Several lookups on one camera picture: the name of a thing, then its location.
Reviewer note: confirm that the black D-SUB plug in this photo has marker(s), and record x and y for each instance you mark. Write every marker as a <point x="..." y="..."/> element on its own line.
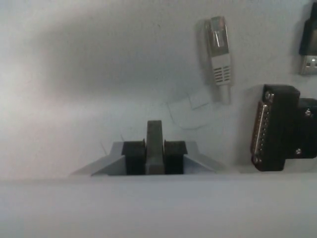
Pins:
<point x="277" y="129"/>

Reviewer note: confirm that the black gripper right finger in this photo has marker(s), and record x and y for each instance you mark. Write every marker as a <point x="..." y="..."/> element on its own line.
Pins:
<point x="174" y="158"/>

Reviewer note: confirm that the metal square peg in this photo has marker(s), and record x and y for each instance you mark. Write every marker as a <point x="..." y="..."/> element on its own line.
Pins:
<point x="154" y="146"/>

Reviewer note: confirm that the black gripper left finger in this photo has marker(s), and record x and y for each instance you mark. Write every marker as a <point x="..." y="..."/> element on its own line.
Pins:
<point x="135" y="158"/>

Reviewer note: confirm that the clear tape patch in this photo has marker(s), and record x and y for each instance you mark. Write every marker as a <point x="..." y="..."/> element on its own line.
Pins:
<point x="188" y="114"/>

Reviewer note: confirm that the grey Ethernet plug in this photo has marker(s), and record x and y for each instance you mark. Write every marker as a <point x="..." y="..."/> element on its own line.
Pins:
<point x="219" y="54"/>

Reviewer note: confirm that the black USB plug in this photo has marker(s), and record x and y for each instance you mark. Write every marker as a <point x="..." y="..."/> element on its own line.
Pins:
<point x="309" y="44"/>

